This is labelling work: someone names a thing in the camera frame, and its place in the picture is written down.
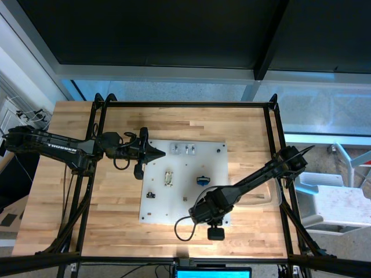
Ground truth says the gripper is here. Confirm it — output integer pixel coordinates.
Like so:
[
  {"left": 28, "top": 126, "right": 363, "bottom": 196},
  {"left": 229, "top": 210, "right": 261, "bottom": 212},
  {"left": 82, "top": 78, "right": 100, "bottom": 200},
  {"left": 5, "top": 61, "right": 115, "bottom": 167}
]
[
  {"left": 188, "top": 202, "right": 225, "bottom": 241},
  {"left": 123, "top": 127, "right": 166, "bottom": 180}
]

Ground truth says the screen with blue edge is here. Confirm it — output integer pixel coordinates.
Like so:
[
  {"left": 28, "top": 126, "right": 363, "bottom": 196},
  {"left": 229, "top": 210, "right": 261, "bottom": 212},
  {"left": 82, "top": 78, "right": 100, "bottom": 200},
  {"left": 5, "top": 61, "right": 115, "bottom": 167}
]
[{"left": 173, "top": 266, "right": 252, "bottom": 278}]

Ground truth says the white board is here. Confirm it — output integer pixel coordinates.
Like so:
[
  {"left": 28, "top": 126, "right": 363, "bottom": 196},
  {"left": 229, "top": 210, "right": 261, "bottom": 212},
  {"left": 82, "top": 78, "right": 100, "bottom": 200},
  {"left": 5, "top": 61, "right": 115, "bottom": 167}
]
[{"left": 138, "top": 138, "right": 233, "bottom": 226}]

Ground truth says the clear plastic tub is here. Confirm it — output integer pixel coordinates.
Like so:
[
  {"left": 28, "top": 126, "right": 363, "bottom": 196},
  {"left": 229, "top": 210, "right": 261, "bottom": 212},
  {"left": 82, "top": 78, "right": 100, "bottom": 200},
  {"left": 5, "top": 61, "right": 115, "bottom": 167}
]
[{"left": 230, "top": 173, "right": 282, "bottom": 207}]

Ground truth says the brown cardboard box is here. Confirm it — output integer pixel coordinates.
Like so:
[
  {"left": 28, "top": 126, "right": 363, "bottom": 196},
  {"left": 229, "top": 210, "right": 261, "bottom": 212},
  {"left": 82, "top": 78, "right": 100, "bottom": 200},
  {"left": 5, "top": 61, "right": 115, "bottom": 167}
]
[{"left": 0, "top": 195, "right": 30, "bottom": 232}]

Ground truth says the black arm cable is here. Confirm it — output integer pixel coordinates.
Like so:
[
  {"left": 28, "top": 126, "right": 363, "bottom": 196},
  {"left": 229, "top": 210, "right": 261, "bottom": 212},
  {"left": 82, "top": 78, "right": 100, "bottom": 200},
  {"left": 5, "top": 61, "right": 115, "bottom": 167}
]
[
  {"left": 112, "top": 131, "right": 139, "bottom": 171},
  {"left": 174, "top": 214, "right": 199, "bottom": 242}
]

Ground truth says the black fixed camera box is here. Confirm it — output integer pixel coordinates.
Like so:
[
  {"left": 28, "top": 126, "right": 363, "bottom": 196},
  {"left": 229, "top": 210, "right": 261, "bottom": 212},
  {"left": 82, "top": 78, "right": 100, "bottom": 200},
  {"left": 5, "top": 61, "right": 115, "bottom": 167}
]
[{"left": 177, "top": 254, "right": 195, "bottom": 267}]

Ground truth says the black metal frame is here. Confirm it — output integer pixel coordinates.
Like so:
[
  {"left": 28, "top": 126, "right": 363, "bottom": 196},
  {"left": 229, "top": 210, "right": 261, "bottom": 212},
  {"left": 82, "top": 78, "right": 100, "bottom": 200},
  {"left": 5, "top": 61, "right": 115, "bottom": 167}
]
[{"left": 0, "top": 92, "right": 371, "bottom": 278}]

